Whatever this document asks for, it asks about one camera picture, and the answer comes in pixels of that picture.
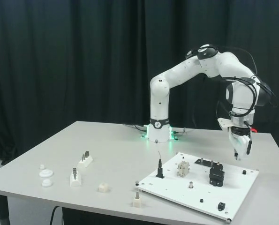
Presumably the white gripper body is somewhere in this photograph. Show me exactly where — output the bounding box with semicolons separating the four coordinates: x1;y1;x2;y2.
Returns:
227;132;253;161

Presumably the thin black rod red tag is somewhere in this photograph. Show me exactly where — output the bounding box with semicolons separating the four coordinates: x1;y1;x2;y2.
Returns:
244;120;258;156

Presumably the black D-SUB plug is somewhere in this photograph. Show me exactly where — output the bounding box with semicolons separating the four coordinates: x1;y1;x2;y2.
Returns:
209;161;226;188

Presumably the white task board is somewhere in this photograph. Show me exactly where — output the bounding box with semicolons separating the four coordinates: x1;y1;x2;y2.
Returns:
137;151;259;222

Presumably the black waterproof plug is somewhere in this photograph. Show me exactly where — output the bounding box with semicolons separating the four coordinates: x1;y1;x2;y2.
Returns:
155;151;165;179

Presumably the white peg holder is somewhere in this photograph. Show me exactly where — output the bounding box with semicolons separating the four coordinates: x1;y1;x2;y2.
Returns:
69;172;82;187
76;155;94;168

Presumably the black control box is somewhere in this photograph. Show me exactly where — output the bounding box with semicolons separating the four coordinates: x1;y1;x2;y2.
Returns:
61;207;154;225

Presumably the white large gear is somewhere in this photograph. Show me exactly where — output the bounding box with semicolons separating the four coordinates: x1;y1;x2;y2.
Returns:
38;170;54;180

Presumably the black curtain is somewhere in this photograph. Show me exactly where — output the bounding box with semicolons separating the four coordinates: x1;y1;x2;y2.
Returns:
0;0;279;166

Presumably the grey base cable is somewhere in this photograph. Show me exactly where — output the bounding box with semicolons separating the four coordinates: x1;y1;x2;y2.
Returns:
171;127;187;139

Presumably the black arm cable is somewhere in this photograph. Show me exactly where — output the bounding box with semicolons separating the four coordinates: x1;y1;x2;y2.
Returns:
185;45;277;132

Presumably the black base cable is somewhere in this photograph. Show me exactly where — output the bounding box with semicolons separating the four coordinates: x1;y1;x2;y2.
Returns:
123;123;151;137

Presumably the black floor cable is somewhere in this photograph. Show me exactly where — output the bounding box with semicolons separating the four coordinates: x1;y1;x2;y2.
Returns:
50;205;63;225

